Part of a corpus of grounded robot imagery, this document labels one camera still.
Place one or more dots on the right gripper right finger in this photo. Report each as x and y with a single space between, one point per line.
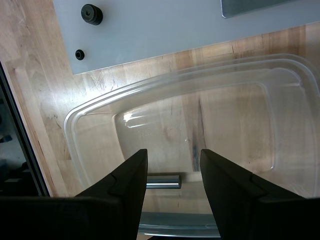
262 215

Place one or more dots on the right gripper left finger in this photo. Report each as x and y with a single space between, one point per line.
75 217

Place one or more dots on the large steel cylinder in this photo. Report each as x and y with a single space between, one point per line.
165 181

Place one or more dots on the clear plastic tub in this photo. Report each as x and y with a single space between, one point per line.
225 125

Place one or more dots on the small black board screw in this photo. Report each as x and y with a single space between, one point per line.
80 54

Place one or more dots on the white board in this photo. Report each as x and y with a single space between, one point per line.
150 30

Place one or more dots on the black round knob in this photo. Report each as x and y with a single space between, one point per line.
91 14

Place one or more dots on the black table frame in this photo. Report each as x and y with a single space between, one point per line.
37 175

